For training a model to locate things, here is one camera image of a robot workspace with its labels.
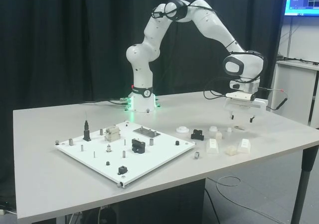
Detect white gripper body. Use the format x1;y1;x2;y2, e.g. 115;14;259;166
223;98;269;116

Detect white wedge holder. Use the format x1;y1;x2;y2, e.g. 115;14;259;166
236;138;251;154
204;138;220;155

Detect white cabinet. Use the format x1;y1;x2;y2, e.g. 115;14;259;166
270;59;319;129

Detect dark table leg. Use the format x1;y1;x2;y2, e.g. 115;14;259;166
291;149;315;224

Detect white task board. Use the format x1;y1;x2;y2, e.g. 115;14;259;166
54;120;195;189

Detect black connector block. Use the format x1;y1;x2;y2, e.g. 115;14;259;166
131;138;146;155

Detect blue screen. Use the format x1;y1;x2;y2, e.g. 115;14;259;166
284;0;319;17

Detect black box under table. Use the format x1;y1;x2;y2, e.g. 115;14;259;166
65;179;206;224

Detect beige connector block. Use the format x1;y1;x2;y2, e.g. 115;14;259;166
104;126;122;142

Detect black curtains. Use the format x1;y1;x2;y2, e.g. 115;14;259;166
0;0;287;210

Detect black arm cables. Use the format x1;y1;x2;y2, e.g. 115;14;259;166
151;0;267;100

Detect thin black cable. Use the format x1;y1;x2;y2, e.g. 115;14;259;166
275;55;319;66

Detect grey floor cable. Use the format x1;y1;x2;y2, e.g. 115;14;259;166
215;176;297;224

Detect black base cables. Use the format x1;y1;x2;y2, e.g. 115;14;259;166
83;98;130;108

